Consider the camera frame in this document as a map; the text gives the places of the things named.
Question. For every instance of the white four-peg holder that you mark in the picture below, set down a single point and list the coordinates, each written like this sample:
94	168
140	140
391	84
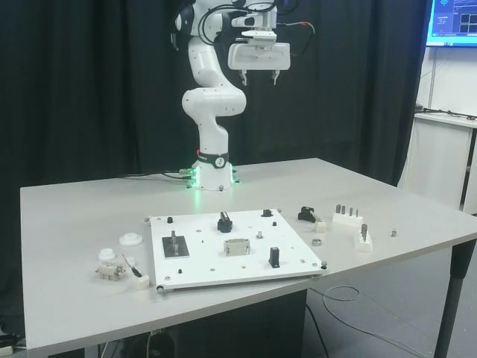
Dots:
346	219

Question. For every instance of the black table leg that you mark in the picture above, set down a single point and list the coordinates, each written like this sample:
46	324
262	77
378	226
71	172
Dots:
456	298

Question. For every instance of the white tall peg holder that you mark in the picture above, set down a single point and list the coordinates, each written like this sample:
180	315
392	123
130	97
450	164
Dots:
364	243

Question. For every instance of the blue screen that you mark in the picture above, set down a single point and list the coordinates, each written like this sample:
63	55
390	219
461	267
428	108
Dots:
452	22

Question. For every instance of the white task board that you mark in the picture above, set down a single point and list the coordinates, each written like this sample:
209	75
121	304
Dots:
220	266

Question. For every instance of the white large gear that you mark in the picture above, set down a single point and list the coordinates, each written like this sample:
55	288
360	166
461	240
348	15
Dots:
130	239

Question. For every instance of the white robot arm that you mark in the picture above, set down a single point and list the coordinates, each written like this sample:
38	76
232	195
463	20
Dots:
203	67

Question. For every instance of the metal BNC plug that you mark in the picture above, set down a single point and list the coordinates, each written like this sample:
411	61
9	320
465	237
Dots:
317	241

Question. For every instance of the small metal bolt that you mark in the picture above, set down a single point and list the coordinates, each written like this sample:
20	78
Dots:
393	232

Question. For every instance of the white cabinet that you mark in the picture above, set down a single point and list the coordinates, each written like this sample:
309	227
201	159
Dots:
439	160

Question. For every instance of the black curtains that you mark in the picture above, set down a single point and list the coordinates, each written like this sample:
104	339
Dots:
93	93

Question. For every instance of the small white plug holder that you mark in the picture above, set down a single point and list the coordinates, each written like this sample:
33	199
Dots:
141	282
321	226

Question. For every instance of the beige waterproof plug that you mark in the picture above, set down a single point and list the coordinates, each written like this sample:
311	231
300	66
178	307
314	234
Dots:
107	271

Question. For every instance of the black D-SUB plug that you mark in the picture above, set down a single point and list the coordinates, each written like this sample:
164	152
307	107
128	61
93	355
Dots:
305	214

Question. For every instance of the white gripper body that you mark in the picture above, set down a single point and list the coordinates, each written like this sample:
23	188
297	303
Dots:
257	59

